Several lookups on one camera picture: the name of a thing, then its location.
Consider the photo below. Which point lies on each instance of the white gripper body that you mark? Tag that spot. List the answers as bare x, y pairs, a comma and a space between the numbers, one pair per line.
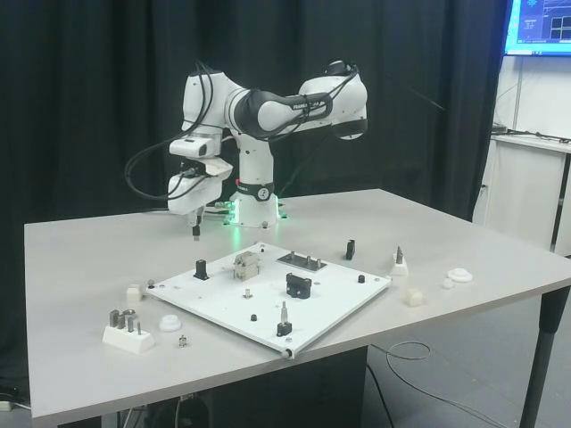
194, 191

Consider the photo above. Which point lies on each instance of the white large gear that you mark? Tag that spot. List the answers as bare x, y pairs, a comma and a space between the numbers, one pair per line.
459, 275

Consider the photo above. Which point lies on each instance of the white cabinet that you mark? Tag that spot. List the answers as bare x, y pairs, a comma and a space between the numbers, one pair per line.
522, 191

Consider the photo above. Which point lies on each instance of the metal bolt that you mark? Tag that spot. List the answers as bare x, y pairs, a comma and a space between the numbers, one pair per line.
284, 313

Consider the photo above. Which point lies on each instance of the blue screen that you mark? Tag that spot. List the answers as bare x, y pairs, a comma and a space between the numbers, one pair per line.
537, 27

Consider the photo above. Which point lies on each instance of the black curtains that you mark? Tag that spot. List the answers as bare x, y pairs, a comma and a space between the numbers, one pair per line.
89, 89

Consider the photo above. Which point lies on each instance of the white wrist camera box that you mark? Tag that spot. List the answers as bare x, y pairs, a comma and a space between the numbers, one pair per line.
192, 147

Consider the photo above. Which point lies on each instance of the white plug holder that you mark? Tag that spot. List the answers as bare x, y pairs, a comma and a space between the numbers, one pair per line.
399, 268

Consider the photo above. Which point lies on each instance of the white task board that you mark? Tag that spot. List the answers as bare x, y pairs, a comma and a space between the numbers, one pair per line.
214, 296

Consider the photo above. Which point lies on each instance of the metal square peg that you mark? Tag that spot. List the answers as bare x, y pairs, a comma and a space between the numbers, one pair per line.
113, 319
121, 319

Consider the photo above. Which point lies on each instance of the silver USB plug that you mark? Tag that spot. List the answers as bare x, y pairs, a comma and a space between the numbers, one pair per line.
399, 254

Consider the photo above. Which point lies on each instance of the white medium gear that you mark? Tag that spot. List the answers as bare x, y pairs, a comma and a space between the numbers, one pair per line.
169, 323

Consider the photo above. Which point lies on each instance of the small white cube holder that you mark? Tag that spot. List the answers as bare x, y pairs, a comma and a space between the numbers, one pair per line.
414, 298
134, 293

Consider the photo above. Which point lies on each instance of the black plug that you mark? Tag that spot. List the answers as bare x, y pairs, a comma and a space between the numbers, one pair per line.
350, 249

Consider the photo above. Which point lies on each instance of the white small gear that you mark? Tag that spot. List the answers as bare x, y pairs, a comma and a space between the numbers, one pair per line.
447, 282

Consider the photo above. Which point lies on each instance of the flat white mounting plate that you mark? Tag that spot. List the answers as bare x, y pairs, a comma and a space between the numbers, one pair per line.
218, 167

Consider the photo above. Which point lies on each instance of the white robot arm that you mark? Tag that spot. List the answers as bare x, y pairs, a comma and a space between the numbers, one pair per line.
254, 165

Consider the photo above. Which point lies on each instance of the white power strip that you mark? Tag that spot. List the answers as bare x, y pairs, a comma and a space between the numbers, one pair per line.
4, 405

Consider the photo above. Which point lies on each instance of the dark grey table leg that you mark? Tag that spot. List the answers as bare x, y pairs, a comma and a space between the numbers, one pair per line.
546, 356

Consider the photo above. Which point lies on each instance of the white peg holder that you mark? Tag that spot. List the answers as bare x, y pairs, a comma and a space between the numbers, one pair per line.
127, 342

